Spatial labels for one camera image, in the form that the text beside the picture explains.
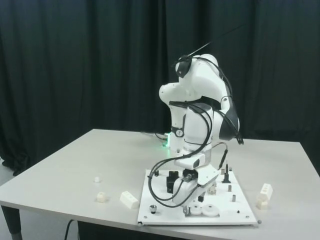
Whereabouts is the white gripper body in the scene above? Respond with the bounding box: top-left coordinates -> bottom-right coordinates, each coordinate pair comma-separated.
171,178 -> 201,207

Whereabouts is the white medium gear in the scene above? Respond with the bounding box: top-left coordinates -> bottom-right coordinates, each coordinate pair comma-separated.
188,204 -> 203,216

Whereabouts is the white large gear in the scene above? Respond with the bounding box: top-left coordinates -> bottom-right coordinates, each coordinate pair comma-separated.
201,204 -> 221,217

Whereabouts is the black upright plug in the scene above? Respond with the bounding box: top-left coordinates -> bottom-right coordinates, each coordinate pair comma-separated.
222,163 -> 231,185

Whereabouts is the white task board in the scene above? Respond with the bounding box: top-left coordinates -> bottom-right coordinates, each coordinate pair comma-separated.
136,167 -> 260,222

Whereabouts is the thin black rod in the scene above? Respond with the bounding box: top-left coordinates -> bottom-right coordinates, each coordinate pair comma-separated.
219,142 -> 229,169

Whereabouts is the long white holder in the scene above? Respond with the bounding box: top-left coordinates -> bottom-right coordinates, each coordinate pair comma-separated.
119,191 -> 139,209
259,183 -> 273,201

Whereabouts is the small white cube holder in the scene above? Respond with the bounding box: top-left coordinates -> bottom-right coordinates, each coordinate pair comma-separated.
255,196 -> 270,209

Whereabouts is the black curtain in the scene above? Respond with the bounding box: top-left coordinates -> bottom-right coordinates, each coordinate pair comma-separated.
0,0 -> 320,173

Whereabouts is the dark table leg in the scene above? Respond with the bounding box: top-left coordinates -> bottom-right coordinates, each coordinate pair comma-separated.
0,205 -> 21,240

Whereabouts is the black cable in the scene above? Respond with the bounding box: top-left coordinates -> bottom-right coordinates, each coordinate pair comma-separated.
216,63 -> 245,146
58,219 -> 79,240
171,21 -> 242,68
149,103 -> 214,208
141,131 -> 169,141

